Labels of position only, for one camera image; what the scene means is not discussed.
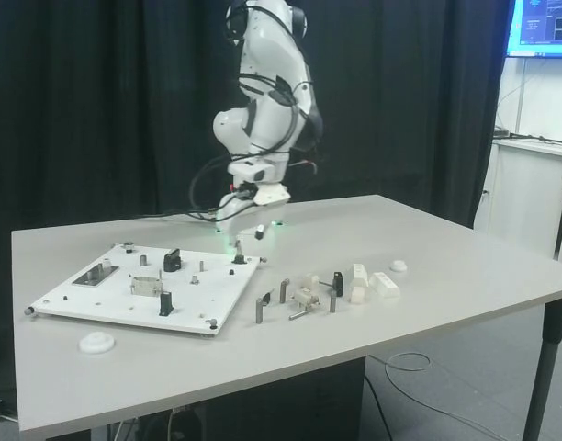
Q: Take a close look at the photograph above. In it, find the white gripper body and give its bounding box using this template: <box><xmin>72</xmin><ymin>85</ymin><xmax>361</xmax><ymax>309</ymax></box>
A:
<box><xmin>219</xmin><ymin>192</ymin><xmax>267</xmax><ymax>232</ymax></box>

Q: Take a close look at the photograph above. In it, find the white holder with metal part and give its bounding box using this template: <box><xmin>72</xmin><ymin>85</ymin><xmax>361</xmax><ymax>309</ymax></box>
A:
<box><xmin>292</xmin><ymin>288</ymin><xmax>320</xmax><ymax>310</ymax></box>

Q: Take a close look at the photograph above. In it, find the black D-SUB plug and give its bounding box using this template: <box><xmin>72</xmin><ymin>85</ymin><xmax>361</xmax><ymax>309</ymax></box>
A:
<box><xmin>163</xmin><ymin>246</ymin><xmax>185</xmax><ymax>273</ymax></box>

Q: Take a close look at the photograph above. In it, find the white pointed holder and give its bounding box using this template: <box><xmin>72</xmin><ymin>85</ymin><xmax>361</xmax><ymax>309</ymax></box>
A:
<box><xmin>347</xmin><ymin>262</ymin><xmax>370</xmax><ymax>288</ymax></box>

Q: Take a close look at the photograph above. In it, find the long white holder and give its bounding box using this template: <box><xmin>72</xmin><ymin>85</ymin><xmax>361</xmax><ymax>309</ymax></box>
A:
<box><xmin>367</xmin><ymin>271</ymin><xmax>402</xmax><ymax>300</ymax></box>

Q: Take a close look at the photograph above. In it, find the white task board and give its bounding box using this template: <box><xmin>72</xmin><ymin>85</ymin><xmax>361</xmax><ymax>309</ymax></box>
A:
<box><xmin>23</xmin><ymin>239</ymin><xmax>269</xmax><ymax>340</ymax></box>

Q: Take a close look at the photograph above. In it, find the black curtain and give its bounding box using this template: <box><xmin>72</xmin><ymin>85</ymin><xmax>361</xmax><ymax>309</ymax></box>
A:
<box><xmin>0</xmin><ymin>0</ymin><xmax>516</xmax><ymax>410</ymax></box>

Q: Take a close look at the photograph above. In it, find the white large gear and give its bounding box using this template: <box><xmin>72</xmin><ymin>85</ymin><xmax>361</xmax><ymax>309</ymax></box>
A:
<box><xmin>77</xmin><ymin>331</ymin><xmax>118</xmax><ymax>356</ymax></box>

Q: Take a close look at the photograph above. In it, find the white cabinet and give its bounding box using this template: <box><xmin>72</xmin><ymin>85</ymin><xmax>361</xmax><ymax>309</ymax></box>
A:
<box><xmin>472</xmin><ymin>135</ymin><xmax>562</xmax><ymax>266</ymax></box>

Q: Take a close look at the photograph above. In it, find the grey table leg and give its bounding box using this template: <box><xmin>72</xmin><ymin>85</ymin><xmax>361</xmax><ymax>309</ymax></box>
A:
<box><xmin>522</xmin><ymin>293</ymin><xmax>562</xmax><ymax>441</ymax></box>

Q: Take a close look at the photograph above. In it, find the blue screen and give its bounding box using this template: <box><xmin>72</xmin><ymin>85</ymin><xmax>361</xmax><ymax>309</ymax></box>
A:
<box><xmin>505</xmin><ymin>0</ymin><xmax>562</xmax><ymax>60</ymax></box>

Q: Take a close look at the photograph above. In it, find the black cable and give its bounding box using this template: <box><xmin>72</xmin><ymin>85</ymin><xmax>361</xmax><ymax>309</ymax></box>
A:
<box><xmin>190</xmin><ymin>154</ymin><xmax>246</xmax><ymax>222</ymax></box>
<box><xmin>140</xmin><ymin>207</ymin><xmax>222</xmax><ymax>224</ymax></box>

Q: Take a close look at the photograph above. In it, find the grey cable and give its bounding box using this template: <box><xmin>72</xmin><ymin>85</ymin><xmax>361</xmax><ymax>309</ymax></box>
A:
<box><xmin>383</xmin><ymin>351</ymin><xmax>450</xmax><ymax>441</ymax></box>

